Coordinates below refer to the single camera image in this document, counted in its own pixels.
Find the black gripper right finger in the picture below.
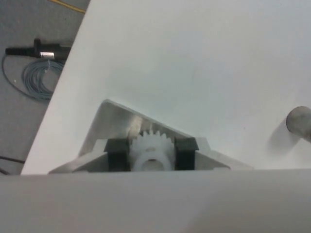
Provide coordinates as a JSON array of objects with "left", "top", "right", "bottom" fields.
[{"left": 173, "top": 136, "right": 254, "bottom": 171}]

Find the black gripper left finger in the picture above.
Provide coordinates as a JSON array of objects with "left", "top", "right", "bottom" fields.
[{"left": 48, "top": 137, "right": 131, "bottom": 174}]

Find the white small gear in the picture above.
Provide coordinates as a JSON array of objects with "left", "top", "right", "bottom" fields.
[{"left": 131, "top": 130, "right": 175, "bottom": 172}]

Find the white task board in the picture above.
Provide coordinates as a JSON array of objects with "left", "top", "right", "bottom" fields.
[{"left": 20, "top": 0, "right": 311, "bottom": 176}]

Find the metal round peg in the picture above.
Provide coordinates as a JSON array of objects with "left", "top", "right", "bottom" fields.
[{"left": 286, "top": 105, "right": 311, "bottom": 144}]

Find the black cable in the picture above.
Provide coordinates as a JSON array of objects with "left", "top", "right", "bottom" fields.
[{"left": 0, "top": 156, "right": 26, "bottom": 176}]

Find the grey coiled cable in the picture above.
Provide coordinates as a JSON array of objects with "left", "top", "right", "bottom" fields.
[{"left": 21, "top": 59, "right": 66, "bottom": 101}]

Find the black cable connector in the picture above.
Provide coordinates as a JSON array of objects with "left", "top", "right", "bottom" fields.
[{"left": 5, "top": 38, "right": 72, "bottom": 61}]

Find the yellow cable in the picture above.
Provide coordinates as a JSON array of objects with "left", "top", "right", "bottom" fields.
[{"left": 48, "top": 0, "right": 87, "bottom": 14}]

